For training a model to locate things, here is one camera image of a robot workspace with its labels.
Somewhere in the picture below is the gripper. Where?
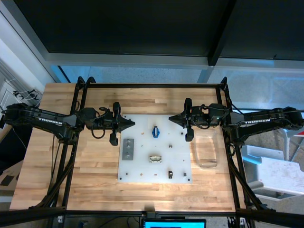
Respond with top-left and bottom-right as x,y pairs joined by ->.
168,98 -> 206,143
102,102 -> 136,146

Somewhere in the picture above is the white taskboard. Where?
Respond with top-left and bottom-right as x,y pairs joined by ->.
118,114 -> 192,184

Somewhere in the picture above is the grey metal plate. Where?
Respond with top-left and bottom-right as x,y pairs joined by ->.
121,138 -> 135,162

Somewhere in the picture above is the clear plastic tub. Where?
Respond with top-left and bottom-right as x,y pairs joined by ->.
194,132 -> 219,170

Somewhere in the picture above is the screen with blue edge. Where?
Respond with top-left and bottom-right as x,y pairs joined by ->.
142,218 -> 207,228

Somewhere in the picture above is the white step ladder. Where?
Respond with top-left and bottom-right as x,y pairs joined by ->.
241,128 -> 304,201

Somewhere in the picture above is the cardboard box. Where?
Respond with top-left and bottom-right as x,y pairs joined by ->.
0,160 -> 24,191

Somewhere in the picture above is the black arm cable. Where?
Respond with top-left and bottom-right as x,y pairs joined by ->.
91,128 -> 106,140

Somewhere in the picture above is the black aluminium frame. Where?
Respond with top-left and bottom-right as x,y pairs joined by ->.
0,76 -> 277,228

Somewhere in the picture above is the black white cable bundle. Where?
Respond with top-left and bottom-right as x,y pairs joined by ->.
12,89 -> 43,101

